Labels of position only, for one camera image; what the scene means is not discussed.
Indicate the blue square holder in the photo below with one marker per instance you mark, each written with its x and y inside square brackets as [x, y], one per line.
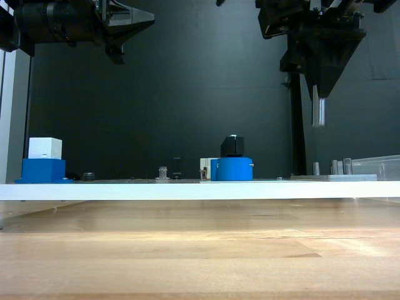
[43, 170]

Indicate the white cube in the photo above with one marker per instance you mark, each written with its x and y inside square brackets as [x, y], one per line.
[45, 148]

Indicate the thin metal peg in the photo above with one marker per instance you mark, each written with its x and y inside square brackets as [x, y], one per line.
[316, 168]

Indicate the medium metal peg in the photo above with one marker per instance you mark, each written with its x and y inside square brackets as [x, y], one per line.
[334, 167]

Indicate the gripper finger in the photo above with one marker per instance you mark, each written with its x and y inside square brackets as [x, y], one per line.
[137, 17]
[125, 31]
[331, 56]
[293, 62]

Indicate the black metal frame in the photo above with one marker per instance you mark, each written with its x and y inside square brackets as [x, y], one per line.
[297, 140]

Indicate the black round knob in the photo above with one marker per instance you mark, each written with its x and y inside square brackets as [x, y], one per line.
[89, 177]

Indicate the clear plastic container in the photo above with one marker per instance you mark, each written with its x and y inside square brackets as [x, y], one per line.
[387, 165]

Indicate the small metal socket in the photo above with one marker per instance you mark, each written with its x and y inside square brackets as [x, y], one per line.
[163, 173]

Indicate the silver metal cylinder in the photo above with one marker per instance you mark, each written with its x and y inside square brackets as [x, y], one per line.
[318, 112]

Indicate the blue round holder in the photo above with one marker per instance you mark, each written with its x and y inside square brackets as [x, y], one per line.
[234, 170]

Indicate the thick metal peg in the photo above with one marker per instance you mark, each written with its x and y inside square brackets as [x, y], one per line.
[347, 166]

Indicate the grey metal base plate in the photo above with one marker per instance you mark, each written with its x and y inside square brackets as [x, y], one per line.
[332, 177]

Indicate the white board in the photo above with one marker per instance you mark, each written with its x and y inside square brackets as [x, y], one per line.
[200, 190]

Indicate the black rectangular plug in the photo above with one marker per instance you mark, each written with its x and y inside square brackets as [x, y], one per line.
[232, 146]

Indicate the beige connector housing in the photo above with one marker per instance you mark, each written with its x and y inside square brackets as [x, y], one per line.
[205, 167]

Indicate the small black connector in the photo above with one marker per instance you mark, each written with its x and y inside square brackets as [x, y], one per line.
[177, 167]

